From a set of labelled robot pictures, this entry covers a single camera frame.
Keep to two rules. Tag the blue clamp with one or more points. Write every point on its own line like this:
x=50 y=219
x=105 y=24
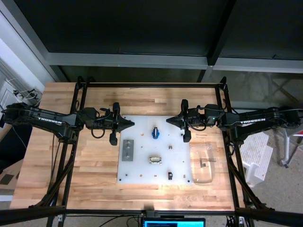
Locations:
x=155 y=137

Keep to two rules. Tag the clear plastic tub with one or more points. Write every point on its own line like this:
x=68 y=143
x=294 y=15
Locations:
x=201 y=175

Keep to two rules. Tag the white plastic step stool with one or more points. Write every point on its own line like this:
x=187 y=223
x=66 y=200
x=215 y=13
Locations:
x=256 y=160

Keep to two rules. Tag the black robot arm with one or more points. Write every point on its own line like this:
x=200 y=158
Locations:
x=253 y=121
x=47 y=118

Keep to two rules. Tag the power strip with plugs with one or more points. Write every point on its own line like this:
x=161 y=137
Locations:
x=26 y=95

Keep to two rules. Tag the grey metal chair leg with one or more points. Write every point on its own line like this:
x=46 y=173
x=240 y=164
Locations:
x=286 y=146

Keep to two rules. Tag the white task board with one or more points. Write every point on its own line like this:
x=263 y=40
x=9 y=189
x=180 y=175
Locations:
x=142 y=165

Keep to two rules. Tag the black metal frame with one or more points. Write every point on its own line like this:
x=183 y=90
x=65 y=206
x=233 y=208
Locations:
x=151 y=86

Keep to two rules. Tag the black socket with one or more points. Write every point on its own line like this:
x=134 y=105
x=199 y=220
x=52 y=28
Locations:
x=170 y=176

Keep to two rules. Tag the dark metal bar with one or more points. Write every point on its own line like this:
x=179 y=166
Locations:
x=202 y=163

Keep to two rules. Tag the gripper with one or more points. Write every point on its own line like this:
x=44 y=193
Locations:
x=185 y=120
x=115 y=123

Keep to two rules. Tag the grey metal beam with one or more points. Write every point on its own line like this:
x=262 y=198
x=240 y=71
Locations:
x=118 y=61
x=260 y=65

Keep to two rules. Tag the black table camera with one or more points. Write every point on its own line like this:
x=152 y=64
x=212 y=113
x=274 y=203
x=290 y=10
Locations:
x=150 y=213

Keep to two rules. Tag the grey metal plate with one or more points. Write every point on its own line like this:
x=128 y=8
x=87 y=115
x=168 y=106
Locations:
x=125 y=151

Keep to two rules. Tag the laptop screen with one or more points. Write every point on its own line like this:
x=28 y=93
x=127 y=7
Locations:
x=172 y=223

